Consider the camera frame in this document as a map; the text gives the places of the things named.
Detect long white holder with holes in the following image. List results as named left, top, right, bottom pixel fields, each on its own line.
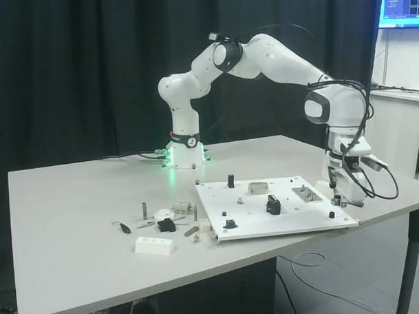
left=134, top=235, right=176, bottom=259

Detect black D-SUB plug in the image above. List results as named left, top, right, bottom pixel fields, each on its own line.
left=156, top=217, right=176, bottom=233

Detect black table leg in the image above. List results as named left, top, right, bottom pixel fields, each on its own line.
left=394, top=208, right=419, bottom=314

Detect black curtain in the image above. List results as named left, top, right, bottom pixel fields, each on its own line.
left=0, top=0, right=393, bottom=282

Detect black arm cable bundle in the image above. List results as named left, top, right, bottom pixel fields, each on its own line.
left=305, top=75, right=400, bottom=202

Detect blue screen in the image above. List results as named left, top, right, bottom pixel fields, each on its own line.
left=377, top=0, right=419, bottom=30

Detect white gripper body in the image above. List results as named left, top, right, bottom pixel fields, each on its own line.
left=324, top=156, right=369, bottom=209

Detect white task board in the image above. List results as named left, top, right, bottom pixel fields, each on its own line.
left=193, top=173, right=362, bottom=245

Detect white large gear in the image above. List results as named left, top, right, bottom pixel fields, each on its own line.
left=153, top=208, right=176, bottom=222

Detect white cabinet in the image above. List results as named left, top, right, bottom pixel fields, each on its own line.
left=367, top=85, right=419, bottom=186

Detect black USB plug with cable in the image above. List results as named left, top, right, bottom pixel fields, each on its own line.
left=111, top=220, right=133, bottom=236

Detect grey floor cable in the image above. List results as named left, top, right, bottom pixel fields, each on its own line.
left=289, top=248, right=411, bottom=314

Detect black base cables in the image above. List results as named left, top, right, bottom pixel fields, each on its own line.
left=98, top=148, right=173, bottom=166

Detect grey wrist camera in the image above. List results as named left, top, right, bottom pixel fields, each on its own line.
left=363, top=154, right=391, bottom=174

